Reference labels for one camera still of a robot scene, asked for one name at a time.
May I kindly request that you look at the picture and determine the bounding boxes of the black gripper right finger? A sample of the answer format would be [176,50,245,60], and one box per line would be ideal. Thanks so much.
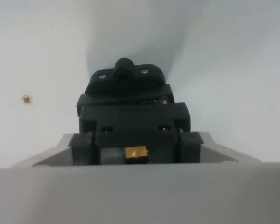
[179,131,263,164]

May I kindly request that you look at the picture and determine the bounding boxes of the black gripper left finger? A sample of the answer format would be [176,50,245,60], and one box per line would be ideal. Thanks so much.
[11,132,94,168]

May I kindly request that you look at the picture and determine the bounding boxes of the white task board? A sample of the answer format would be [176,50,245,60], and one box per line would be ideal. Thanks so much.
[0,0,280,168]

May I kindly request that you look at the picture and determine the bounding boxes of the black D-SUB plug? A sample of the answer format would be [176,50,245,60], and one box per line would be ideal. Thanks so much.
[76,57,192,165]

